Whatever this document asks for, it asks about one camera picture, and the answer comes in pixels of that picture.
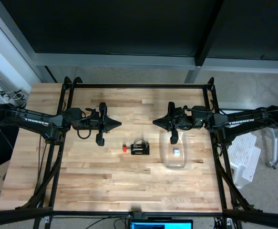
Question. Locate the black cabinet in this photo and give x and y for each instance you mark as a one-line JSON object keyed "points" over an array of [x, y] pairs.
{"points": [[0, 148]]}

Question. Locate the silver corner bracket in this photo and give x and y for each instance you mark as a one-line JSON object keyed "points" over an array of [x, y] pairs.
{"points": [[229, 221], [47, 219]]}

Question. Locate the black clamp with red knob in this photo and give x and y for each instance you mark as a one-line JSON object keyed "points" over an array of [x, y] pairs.
{"points": [[140, 151]]}

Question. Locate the white plastic step stool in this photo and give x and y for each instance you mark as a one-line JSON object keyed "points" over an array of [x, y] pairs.
{"points": [[243, 155]]}

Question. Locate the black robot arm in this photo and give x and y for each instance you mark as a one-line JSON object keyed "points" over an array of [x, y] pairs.
{"points": [[239, 122], [33, 119]]}

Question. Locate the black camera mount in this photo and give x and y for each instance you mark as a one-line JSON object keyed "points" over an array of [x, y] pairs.
{"points": [[137, 214]]}

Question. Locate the small white connector block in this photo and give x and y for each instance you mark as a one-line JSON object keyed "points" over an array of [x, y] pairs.
{"points": [[176, 152]]}

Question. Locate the grey metal chair frame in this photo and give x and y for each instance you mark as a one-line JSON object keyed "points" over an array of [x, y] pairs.
{"points": [[275, 148]]}

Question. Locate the black metal frame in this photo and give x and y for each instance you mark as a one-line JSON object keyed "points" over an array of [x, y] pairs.
{"points": [[138, 86]]}

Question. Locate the blue laptop screen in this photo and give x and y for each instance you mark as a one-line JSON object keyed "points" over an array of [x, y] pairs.
{"points": [[160, 225]]}

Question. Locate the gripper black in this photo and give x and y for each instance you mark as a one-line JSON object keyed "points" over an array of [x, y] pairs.
{"points": [[174, 138], [100, 140]]}

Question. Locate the clear plastic container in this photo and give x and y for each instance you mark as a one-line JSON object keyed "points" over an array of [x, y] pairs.
{"points": [[177, 164]]}

